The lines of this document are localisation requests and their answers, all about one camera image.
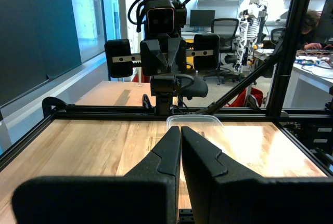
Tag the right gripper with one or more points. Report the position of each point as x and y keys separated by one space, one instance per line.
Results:
x=119 y=50

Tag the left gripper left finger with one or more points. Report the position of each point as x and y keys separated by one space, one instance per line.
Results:
x=104 y=200

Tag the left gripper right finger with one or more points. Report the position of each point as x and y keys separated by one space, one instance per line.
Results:
x=260 y=200

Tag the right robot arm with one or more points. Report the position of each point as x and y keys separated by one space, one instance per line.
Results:
x=164 y=104

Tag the clear plastic container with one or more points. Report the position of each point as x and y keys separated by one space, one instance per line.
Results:
x=197 y=123

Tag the black computer monitor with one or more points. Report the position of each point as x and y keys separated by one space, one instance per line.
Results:
x=326 y=21
x=202 y=18

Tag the black office chair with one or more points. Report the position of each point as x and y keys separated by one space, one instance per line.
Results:
x=275 y=35
x=224 y=41

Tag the cardboard box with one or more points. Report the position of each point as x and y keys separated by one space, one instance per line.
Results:
x=109 y=94

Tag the window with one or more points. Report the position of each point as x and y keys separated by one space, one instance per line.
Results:
x=86 y=13

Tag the white desk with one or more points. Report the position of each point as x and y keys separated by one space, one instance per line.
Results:
x=307 y=78

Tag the person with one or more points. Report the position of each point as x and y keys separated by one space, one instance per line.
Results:
x=310 y=21

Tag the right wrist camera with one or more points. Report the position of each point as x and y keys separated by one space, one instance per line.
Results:
x=160 y=17

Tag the black frame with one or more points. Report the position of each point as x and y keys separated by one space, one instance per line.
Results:
x=104 y=112

